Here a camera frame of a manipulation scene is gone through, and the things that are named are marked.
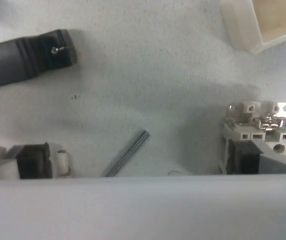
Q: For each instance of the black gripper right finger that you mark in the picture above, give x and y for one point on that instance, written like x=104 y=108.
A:
x=245 y=157

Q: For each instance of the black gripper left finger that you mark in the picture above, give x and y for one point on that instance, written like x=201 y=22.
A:
x=34 y=161

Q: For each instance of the white metal connector part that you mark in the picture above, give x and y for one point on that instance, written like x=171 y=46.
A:
x=235 y=130

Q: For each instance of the thin metal pin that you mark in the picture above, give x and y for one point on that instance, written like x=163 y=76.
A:
x=127 y=150

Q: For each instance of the black D-SUB plug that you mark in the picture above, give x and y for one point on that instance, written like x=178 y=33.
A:
x=28 y=57

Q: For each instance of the white cube holder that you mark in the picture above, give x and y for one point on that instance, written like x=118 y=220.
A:
x=240 y=25

